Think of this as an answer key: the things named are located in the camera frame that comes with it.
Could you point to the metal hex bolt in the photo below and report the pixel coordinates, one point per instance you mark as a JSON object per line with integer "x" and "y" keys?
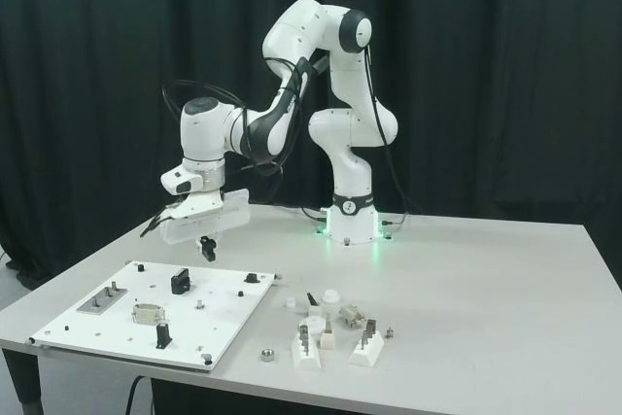
{"x": 266, "y": 355}

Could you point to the black table leg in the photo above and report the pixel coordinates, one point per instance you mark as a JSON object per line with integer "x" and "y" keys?
{"x": 17, "y": 381}

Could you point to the white medium gear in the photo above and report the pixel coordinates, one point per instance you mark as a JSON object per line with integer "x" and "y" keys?
{"x": 330, "y": 299}

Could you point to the white round peg holder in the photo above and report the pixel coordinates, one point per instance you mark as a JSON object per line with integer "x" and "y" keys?
{"x": 305, "y": 356}

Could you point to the metal large square peg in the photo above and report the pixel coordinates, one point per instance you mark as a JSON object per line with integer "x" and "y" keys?
{"x": 371, "y": 330}

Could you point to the black curtain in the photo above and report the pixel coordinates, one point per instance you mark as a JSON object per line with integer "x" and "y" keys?
{"x": 97, "y": 45}

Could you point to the black D-SUB plug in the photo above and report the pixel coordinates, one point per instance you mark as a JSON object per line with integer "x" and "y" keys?
{"x": 208, "y": 250}

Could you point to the small white plug holder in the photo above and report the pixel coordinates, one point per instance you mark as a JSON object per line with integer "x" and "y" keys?
{"x": 315, "y": 310}

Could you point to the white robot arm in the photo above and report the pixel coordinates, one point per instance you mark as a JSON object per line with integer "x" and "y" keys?
{"x": 350, "y": 167}

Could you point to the metal large round peg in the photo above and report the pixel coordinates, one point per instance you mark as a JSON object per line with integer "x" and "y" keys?
{"x": 302, "y": 335}

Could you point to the black USB plug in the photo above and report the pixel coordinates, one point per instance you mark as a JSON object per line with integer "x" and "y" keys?
{"x": 310, "y": 299}

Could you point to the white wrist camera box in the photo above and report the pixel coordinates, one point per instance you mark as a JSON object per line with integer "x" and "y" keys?
{"x": 170, "y": 181}

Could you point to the white square peg holder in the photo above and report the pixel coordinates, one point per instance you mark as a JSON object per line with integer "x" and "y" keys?
{"x": 364, "y": 354}

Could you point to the small white block holder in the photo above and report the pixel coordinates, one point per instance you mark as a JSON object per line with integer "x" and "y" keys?
{"x": 327, "y": 339}

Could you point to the metal BNC plug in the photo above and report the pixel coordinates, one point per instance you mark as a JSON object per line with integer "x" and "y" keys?
{"x": 389, "y": 333}

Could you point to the white task board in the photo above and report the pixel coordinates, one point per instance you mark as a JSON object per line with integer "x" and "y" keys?
{"x": 121, "y": 339}

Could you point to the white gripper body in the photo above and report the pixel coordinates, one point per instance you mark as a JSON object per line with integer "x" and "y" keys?
{"x": 214, "y": 225}

